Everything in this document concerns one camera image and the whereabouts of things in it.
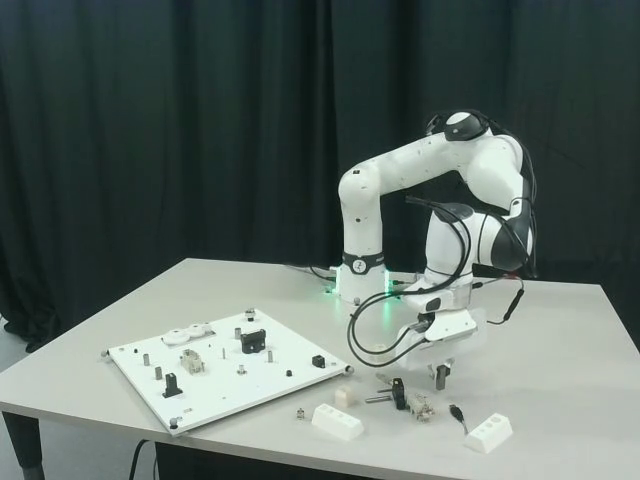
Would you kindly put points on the small metal BNC plug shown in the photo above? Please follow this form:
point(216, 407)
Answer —
point(299, 413)

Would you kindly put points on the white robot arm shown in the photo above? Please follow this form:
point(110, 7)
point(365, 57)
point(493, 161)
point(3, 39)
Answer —
point(400, 165)

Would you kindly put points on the metal square peg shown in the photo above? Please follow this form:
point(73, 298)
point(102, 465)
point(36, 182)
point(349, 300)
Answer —
point(441, 380)

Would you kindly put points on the small white cube holder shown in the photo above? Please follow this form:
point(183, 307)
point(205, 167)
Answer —
point(345, 395)

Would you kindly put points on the white peg holder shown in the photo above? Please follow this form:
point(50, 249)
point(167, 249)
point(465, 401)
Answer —
point(337, 422)
point(489, 432)

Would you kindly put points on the black curtain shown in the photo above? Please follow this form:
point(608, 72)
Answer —
point(200, 125)

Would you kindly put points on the white large gear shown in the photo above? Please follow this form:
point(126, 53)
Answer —
point(175, 336)

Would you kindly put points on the black USB plug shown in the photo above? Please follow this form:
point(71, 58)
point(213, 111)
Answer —
point(457, 414)

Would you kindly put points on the white medium gear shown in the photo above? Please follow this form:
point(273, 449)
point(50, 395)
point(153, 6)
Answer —
point(196, 331)

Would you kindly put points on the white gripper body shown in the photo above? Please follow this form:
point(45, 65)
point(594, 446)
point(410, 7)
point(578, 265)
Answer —
point(450, 345)

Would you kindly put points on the metal waterproof plug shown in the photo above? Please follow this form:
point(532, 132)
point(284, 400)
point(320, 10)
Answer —
point(421, 411)

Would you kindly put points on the white task board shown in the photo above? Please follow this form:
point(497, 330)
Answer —
point(215, 385)

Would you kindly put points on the black table leg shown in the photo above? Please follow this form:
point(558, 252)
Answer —
point(20, 442)

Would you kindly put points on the clear Ethernet plug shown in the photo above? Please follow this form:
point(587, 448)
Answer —
point(384, 382)

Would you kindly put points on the metal round peg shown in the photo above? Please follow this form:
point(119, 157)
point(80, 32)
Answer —
point(377, 399)

